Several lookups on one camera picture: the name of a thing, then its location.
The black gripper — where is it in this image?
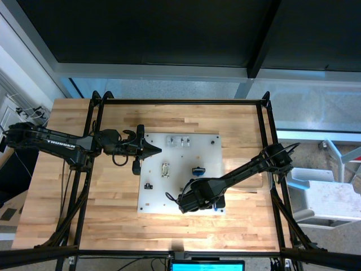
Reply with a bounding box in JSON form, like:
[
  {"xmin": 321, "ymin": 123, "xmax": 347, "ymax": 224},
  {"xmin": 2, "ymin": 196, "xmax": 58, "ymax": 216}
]
[
  {"xmin": 177, "ymin": 185, "xmax": 227, "ymax": 215},
  {"xmin": 118, "ymin": 124, "xmax": 162, "ymax": 176}
]

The white board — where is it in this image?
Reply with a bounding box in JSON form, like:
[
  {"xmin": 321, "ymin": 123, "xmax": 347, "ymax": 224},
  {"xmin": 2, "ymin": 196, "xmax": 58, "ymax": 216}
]
[{"xmin": 137, "ymin": 133, "xmax": 227, "ymax": 216}]

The clear plastic tub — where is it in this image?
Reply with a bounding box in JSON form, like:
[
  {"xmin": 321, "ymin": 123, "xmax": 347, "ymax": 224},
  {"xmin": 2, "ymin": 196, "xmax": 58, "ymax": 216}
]
[{"xmin": 224, "ymin": 158, "xmax": 273, "ymax": 195}]

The blue laptop screen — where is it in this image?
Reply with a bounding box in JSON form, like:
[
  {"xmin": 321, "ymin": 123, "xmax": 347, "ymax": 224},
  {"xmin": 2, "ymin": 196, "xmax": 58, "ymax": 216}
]
[{"xmin": 168, "ymin": 260, "xmax": 245, "ymax": 271}]

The white plastic stool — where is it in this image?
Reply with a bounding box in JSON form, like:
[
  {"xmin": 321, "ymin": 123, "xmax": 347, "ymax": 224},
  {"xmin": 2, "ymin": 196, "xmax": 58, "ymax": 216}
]
[{"xmin": 287, "ymin": 166, "xmax": 361, "ymax": 230}]

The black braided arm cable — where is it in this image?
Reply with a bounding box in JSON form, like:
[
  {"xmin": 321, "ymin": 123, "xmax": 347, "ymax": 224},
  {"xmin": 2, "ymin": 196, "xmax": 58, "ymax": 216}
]
[{"xmin": 112, "ymin": 151, "xmax": 129, "ymax": 167}]

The black camera box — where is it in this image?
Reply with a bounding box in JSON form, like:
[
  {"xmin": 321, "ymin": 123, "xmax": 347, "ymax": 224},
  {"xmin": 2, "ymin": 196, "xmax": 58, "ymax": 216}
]
[{"xmin": 172, "ymin": 250, "xmax": 189, "ymax": 262}]

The black metal frame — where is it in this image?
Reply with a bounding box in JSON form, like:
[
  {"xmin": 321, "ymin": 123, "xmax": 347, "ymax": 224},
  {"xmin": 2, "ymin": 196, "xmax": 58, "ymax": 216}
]
[{"xmin": 0, "ymin": 90, "xmax": 361, "ymax": 271}]

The black cable bundle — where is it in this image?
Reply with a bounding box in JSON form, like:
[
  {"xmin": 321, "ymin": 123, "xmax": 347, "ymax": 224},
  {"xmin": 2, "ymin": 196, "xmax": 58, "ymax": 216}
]
[{"xmin": 15, "ymin": 106, "xmax": 50, "ymax": 121}]

